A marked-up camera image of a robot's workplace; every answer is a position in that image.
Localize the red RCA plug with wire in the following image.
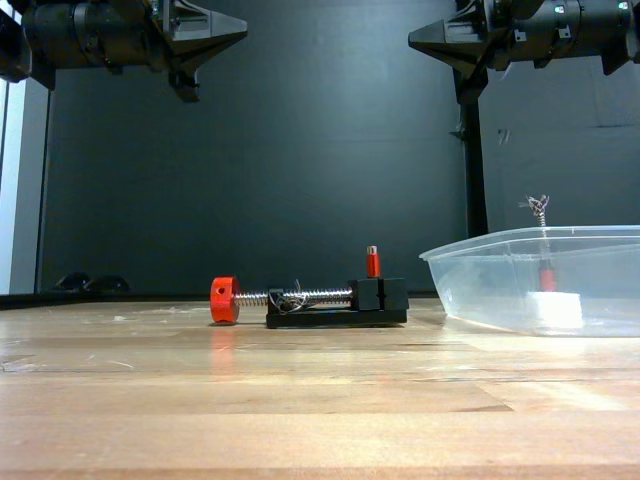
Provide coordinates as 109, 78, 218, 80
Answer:
517, 193, 559, 294

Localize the thin frayed wire bundle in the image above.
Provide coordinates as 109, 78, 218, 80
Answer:
276, 278, 310, 315

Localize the silver clamp screw with spring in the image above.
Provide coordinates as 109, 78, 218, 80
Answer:
232, 287, 354, 307

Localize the clear plastic tub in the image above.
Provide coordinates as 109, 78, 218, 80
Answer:
418, 224, 640, 339

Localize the red RCA socket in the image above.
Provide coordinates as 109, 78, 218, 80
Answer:
365, 244, 384, 279

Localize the red round clamp knob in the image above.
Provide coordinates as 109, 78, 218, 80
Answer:
208, 276, 242, 326

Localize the black clamp fixture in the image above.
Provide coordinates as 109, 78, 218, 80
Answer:
266, 276, 408, 330

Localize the white foam block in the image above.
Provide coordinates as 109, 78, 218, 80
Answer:
524, 292, 584, 330

